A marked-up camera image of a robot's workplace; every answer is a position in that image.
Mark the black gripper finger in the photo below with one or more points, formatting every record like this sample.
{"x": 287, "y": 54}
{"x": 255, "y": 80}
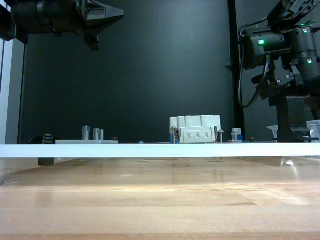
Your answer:
{"x": 112, "y": 12}
{"x": 315, "y": 110}
{"x": 100, "y": 27}

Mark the beige HAN10E hub socket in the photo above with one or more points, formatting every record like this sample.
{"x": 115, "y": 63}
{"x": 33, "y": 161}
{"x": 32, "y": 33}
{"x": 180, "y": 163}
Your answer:
{"x": 197, "y": 125}

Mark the black plastic socket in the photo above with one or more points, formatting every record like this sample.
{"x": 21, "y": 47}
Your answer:
{"x": 291, "y": 120}

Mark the clear plastic tub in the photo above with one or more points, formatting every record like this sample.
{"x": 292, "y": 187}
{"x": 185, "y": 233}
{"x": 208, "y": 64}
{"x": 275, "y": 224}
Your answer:
{"x": 272, "y": 128}

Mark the black screw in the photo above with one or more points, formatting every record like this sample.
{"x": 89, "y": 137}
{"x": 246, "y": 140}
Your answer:
{"x": 48, "y": 139}
{"x": 252, "y": 139}

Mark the small silver socket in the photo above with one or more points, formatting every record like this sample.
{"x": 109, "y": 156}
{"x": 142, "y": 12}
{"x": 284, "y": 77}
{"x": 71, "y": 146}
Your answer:
{"x": 235, "y": 136}

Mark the silver metal bar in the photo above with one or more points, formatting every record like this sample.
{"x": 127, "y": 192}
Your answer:
{"x": 86, "y": 132}
{"x": 97, "y": 135}

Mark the white mounting board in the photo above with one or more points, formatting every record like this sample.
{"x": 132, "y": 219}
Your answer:
{"x": 160, "y": 151}

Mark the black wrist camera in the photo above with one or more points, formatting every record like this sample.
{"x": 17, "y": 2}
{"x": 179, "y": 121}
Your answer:
{"x": 280, "y": 90}

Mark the black vertical post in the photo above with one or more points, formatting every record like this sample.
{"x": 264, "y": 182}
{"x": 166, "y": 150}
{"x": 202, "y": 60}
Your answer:
{"x": 235, "y": 100}

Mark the grey aluminium partition frame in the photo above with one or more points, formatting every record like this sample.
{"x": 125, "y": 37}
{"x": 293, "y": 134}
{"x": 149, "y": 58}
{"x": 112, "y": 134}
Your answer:
{"x": 15, "y": 100}

